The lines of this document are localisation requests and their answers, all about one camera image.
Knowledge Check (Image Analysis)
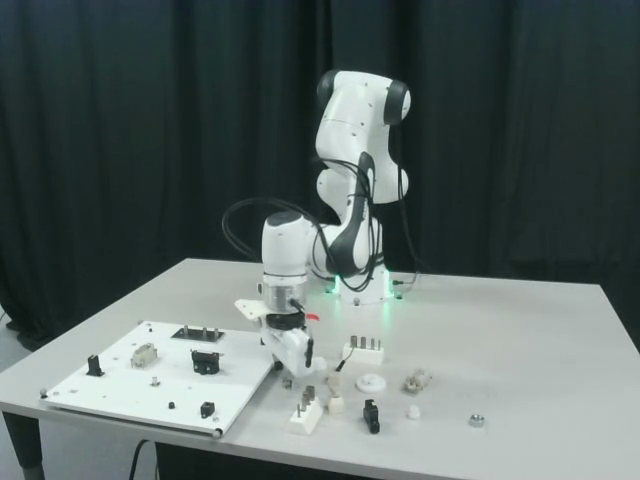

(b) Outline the grey waterproof plug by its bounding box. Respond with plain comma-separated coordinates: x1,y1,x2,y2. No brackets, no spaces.
402,368,434,395

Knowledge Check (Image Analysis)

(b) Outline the flat white mounting plate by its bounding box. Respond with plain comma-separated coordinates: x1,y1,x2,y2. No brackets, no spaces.
235,298,265,320

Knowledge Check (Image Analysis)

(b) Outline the white large gear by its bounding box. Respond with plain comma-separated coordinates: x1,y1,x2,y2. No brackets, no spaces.
354,374,387,394

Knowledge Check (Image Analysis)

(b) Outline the black D-SUB plug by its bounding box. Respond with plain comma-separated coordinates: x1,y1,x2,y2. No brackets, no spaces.
361,398,381,434

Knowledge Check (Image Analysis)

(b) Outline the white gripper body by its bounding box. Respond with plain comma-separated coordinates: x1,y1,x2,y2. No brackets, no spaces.
258,325,318,380

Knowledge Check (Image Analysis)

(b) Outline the dark grey table leg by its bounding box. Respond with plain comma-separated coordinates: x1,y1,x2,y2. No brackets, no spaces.
0,410,42,480

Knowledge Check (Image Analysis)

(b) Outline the black curtain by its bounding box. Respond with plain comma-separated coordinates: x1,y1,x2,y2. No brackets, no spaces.
0,0,640,359

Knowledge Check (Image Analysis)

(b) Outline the black cable under table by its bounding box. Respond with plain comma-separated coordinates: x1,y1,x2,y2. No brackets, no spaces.
130,438,157,480

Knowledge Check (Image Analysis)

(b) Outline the white square peg holder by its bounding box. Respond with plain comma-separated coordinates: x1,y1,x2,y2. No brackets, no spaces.
284,398,324,435

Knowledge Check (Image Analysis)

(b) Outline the white task board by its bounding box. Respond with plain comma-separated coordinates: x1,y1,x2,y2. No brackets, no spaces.
38,319,296,441

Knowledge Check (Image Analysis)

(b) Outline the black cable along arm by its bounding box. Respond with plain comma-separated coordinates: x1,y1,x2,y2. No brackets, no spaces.
309,154,386,294

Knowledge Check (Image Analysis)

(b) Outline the silver wrist ring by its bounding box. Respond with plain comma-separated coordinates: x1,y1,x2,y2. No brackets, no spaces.
260,280,304,316

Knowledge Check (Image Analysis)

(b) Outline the black looping cable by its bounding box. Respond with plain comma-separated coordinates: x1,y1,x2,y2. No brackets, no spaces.
222,198,281,261

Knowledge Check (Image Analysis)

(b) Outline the black cable at arm foot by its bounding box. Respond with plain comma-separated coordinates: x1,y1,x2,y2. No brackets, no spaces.
391,164,423,292

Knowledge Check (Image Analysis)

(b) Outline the white round peg holder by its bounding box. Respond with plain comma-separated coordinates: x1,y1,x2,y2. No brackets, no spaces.
341,341,387,366

